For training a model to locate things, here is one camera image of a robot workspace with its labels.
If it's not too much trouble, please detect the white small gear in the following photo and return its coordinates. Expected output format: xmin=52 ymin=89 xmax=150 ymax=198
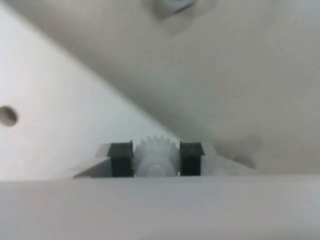
xmin=133 ymin=133 xmax=180 ymax=177

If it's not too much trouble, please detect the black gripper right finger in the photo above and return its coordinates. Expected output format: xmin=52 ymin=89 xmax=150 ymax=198
xmin=178 ymin=140 xmax=258 ymax=177

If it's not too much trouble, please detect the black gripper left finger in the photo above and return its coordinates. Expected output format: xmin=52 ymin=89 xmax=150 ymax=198
xmin=72 ymin=140 xmax=134 ymax=178

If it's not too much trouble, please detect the white task board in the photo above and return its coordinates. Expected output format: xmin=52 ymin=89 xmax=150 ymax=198
xmin=0 ymin=3 xmax=180 ymax=181

